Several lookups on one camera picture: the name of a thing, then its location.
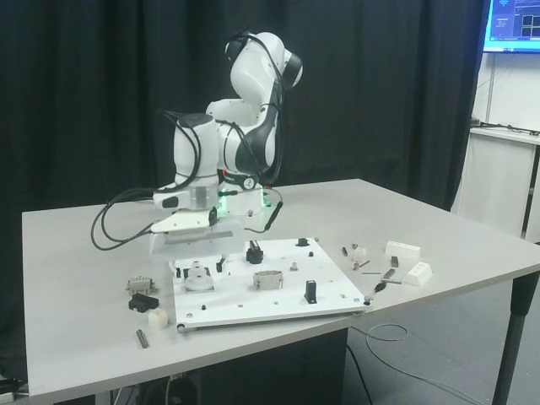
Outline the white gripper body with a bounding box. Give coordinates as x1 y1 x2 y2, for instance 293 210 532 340
149 221 246 257

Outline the white large gear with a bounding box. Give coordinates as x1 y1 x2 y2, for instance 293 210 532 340
185 273 213 293

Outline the black waterproof plug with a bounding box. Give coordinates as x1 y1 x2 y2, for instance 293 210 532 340
245 239 265 264

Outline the grey metal connector plug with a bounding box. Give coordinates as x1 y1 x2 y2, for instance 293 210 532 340
125 275 159 293

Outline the black D-SUB plug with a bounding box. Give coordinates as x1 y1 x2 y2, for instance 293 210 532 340
127 294 161 314

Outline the small white holder block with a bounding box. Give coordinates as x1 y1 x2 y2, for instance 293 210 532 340
148 309 170 329

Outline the white task board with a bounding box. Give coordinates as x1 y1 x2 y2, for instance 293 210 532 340
168 236 367 335

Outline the long white peg holder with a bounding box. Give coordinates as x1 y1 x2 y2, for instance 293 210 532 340
384 240 424 261

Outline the black curtain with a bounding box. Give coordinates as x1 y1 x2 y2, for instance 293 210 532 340
0 0 494 220

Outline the sloped white peg holder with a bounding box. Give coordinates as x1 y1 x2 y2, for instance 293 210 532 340
402 261 434 287

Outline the white cabinet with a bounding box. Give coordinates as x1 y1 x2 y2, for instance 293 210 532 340
450 123 540 246

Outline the black table leg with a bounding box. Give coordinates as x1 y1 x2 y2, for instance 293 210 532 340
490 268 540 405

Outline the blue screen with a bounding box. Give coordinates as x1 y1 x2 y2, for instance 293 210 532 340
482 0 540 55

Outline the thin black rod on wire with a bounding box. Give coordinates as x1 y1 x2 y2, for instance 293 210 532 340
264 200 284 231

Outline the black looped gripper cable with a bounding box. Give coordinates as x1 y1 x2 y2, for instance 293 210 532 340
91 187 158 251

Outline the grey floor cable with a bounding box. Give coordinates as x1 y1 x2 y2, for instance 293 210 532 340
364 323 428 405

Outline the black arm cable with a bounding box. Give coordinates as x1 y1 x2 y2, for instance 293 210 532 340
224 33 284 187

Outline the black floor cable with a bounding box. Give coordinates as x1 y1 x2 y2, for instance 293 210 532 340
347 344 381 405

